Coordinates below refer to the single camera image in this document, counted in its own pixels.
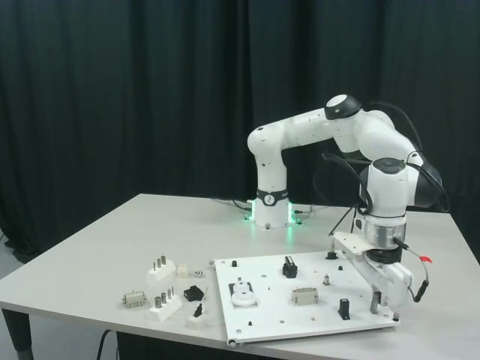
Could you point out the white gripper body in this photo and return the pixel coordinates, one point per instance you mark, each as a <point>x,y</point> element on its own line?
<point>393,281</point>

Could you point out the thick metal square peg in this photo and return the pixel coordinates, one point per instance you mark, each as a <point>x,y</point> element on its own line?
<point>375,302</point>

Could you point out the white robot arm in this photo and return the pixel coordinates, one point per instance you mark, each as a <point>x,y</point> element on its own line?
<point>300,127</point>

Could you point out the small metal round peg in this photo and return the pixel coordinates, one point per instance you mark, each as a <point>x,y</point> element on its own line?
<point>171,293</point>

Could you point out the medium metal round peg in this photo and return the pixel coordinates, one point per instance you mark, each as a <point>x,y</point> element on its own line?
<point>164,297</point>

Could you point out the white round peg holder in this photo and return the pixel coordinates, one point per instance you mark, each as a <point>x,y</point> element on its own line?
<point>165,311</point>

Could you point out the white square peg holder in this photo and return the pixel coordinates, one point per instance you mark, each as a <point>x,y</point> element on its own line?
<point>161,275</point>

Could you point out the large metal round peg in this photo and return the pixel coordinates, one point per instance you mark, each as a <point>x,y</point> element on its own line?
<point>157,302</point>

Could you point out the flat white mounting plate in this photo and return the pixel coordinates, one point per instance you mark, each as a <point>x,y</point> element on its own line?
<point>352,243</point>

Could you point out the metal BNC plug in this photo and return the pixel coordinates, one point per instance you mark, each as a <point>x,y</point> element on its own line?
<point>326,279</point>

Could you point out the black waterproof plug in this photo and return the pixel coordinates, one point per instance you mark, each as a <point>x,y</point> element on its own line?
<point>331,255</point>

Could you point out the white task board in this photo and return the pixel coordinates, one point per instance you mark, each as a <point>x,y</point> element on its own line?
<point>270,315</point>

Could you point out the white large gear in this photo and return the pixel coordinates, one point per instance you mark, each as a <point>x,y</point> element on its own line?
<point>243,300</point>

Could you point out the white medium gear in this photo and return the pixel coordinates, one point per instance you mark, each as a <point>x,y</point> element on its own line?
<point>242,288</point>

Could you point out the metal bolt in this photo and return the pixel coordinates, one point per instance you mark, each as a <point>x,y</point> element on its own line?
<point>199,273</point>

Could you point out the black blocky plug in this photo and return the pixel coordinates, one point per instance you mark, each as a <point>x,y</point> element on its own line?
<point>193,294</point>

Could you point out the small white plug holder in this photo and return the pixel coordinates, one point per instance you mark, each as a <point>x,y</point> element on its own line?
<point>197,323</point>

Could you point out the small white cube holder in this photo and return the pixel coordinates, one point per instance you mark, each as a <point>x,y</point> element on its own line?
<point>182,270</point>

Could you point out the black cabinet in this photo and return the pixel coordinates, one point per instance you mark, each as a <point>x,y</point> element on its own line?
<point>168,347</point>

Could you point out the grey D-SUB plug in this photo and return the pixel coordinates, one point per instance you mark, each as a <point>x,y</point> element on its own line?
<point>134,300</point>

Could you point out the black curtain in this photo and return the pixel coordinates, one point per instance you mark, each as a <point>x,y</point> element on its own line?
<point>112,93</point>

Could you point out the dark grey table leg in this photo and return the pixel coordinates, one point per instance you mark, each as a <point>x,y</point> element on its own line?
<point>17,333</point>

